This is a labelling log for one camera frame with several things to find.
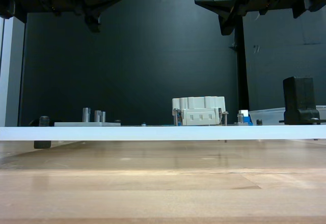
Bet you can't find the grey multi-pin connector housing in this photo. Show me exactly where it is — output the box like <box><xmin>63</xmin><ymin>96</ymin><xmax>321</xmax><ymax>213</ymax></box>
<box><xmin>172</xmin><ymin>96</ymin><xmax>229</xmax><ymax>126</ymax></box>

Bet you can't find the white taskboard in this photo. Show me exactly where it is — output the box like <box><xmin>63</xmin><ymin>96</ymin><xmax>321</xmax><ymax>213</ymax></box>
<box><xmin>0</xmin><ymin>126</ymin><xmax>326</xmax><ymax>142</ymax></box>

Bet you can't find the black socket housing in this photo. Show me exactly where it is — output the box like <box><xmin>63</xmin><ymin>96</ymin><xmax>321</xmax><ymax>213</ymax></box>
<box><xmin>279</xmin><ymin>75</ymin><xmax>326</xmax><ymax>125</ymax></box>

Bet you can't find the clear plastic tub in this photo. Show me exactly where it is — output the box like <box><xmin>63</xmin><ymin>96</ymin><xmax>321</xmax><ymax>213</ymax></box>
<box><xmin>248</xmin><ymin>106</ymin><xmax>326</xmax><ymax>126</ymax></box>

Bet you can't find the grey metal plate with pegs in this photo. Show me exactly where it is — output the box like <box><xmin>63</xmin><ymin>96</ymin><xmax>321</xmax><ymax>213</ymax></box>
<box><xmin>53</xmin><ymin>107</ymin><xmax>121</xmax><ymax>127</ymax></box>

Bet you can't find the black board foot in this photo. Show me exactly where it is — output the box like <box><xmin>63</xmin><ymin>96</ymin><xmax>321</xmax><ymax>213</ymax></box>
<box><xmin>34</xmin><ymin>140</ymin><xmax>51</xmax><ymax>150</ymax></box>

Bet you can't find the black room post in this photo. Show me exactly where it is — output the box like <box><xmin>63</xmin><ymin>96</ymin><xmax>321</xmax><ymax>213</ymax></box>
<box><xmin>229</xmin><ymin>15</ymin><xmax>250</xmax><ymax>110</ymax></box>

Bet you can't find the small blue white connector mount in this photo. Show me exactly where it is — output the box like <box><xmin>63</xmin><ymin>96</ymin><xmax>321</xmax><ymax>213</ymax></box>
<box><xmin>238</xmin><ymin>109</ymin><xmax>253</xmax><ymax>125</ymax></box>

